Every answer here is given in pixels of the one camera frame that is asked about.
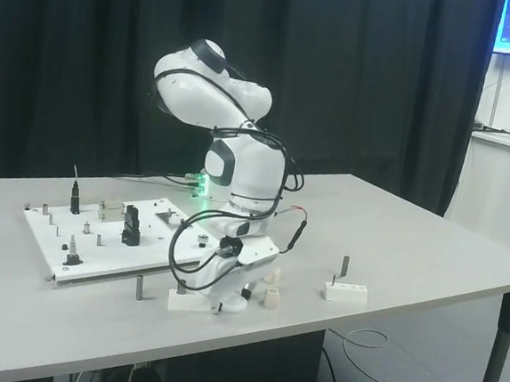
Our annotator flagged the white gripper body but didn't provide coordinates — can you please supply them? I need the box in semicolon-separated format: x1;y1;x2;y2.
190;248;278;313

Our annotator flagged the white large gear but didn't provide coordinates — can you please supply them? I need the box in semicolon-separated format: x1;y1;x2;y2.
219;295;249;315

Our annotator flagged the white peg holder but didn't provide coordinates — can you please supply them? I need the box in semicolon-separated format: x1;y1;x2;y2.
166;286;213;316
320;280;371;305

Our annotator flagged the white task board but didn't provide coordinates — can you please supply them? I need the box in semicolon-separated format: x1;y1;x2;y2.
17;183;228;298

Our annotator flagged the black D-SUB plug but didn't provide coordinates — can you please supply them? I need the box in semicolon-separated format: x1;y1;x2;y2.
119;204;144;248

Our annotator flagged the metal bolt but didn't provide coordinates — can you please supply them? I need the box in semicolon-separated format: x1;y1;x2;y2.
62;234;85;269

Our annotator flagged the black waterproof plug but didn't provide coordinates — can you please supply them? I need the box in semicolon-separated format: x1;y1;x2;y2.
67;165;84;216

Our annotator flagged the black curtain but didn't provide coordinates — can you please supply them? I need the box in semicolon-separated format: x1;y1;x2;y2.
0;0;507;382

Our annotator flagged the white cabinet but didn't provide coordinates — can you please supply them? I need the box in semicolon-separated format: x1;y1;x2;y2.
443;127;510;257

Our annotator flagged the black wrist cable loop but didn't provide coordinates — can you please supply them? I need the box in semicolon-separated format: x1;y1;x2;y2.
165;203;237;295

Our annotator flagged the grey floor cable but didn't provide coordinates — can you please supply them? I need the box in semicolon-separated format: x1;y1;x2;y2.
338;327;487;382

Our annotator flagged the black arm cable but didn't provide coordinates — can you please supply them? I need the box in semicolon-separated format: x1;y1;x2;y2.
140;59;315;218

